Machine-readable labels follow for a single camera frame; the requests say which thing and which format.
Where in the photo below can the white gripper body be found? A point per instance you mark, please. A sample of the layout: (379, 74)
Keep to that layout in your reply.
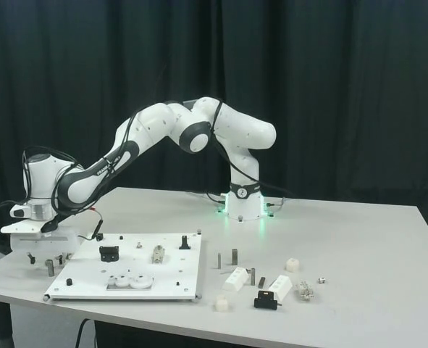
(43, 244)

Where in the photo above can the white small gear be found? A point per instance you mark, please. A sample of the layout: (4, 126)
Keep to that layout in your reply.
(111, 282)

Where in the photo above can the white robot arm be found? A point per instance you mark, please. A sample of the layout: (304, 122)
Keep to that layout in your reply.
(152, 119)

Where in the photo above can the white medium gear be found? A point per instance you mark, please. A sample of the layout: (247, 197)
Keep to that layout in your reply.
(122, 282)

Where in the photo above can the white large gear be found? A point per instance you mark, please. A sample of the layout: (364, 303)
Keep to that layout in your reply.
(141, 282)

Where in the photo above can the large metal round peg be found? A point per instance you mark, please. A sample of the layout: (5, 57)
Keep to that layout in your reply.
(49, 268)

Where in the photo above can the black D-SUB plug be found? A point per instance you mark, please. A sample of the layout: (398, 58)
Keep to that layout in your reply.
(108, 253)
(264, 300)

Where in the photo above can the metal D-SUB connector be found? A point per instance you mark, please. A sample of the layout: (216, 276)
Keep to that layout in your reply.
(305, 291)
(157, 253)

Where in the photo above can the white task board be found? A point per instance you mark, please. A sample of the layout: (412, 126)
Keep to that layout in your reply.
(163, 282)

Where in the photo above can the thin metal round peg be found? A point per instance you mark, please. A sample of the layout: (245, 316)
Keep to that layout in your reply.
(219, 261)

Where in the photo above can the white plastic block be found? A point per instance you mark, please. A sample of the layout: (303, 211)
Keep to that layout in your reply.
(222, 303)

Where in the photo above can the metal square peg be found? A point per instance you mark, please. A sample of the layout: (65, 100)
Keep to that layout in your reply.
(234, 257)

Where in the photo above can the white peg holder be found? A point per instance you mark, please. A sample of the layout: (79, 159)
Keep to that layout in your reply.
(235, 281)
(280, 286)

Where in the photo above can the small dark metal peg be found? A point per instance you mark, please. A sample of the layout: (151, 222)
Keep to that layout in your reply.
(261, 282)

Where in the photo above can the white ribbed cap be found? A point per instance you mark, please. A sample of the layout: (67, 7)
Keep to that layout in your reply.
(292, 265)

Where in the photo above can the small metal nut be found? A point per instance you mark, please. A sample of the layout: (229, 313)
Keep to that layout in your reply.
(321, 280)

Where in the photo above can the black curtain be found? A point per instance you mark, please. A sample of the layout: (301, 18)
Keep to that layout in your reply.
(344, 72)

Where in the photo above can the black upright bracket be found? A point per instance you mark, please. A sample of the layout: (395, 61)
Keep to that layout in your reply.
(184, 244)

